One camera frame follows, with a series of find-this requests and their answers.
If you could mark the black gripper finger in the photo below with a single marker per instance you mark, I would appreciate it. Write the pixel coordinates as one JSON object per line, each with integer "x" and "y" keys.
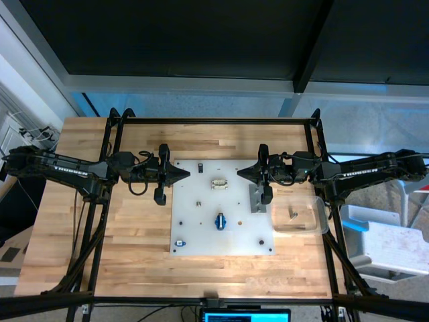
{"x": 176, "y": 170}
{"x": 253, "y": 169}
{"x": 176, "y": 177}
{"x": 253, "y": 176}

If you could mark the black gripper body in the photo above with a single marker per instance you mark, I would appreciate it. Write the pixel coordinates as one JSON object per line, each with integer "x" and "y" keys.
{"x": 264, "y": 174}
{"x": 162, "y": 174}

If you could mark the silver metal cylinder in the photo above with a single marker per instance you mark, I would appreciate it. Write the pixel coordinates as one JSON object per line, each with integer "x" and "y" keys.
{"x": 294, "y": 215}

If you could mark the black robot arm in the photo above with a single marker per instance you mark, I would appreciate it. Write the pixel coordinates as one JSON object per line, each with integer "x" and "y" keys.
{"x": 67, "y": 169}
{"x": 368, "y": 174}

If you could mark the white taskboard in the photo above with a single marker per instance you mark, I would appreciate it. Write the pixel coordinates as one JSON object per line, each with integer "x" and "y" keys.
{"x": 207, "y": 241}

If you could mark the small black connector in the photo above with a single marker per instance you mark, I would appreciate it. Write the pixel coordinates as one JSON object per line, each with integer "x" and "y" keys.
{"x": 200, "y": 166}

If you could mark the white rectangular connector housing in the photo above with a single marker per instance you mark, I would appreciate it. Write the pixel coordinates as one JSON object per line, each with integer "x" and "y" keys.
{"x": 219, "y": 184}

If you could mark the blue round socket holder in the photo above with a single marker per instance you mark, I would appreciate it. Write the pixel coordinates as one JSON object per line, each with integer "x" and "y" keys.
{"x": 215, "y": 224}

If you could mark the clear plastic tub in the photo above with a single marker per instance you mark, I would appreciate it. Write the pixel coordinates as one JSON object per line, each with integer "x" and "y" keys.
{"x": 311, "y": 214}

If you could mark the blue square base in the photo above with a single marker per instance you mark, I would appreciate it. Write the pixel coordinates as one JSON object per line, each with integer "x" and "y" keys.
{"x": 175, "y": 243}

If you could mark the grey metal window ledge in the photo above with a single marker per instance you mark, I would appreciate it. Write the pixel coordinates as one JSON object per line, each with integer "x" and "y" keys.
{"x": 184, "y": 84}

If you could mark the laptop screen with blue edge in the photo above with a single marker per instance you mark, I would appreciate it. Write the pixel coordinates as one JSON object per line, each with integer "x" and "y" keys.
{"x": 244, "y": 317}

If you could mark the white grey cart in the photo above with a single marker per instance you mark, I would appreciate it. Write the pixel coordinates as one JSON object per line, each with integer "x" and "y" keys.
{"x": 392, "y": 241}

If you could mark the cardboard box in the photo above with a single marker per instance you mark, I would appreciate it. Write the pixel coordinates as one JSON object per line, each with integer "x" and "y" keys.
{"x": 15, "y": 241}

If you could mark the black aluminium frame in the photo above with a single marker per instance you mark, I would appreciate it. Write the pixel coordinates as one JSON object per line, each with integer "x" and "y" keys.
{"x": 214, "y": 121}

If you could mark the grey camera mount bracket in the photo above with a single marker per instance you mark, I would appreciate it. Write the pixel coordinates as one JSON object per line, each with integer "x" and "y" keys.
{"x": 212, "y": 298}

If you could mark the black vertical room post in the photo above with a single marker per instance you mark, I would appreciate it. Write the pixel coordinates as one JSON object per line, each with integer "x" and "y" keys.
{"x": 311, "y": 50}

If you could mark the white metal trolley frame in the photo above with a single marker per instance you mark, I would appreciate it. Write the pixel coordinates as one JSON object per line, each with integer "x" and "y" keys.
{"x": 403, "y": 201}

